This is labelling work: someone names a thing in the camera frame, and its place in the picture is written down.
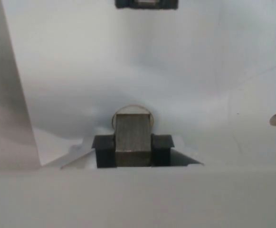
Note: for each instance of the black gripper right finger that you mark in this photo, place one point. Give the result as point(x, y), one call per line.
point(161, 152)

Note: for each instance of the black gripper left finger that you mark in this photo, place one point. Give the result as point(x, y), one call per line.
point(104, 152)

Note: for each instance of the large metal square peg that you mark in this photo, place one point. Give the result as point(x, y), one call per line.
point(133, 137)

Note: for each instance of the white task board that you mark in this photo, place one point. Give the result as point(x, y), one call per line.
point(152, 59)

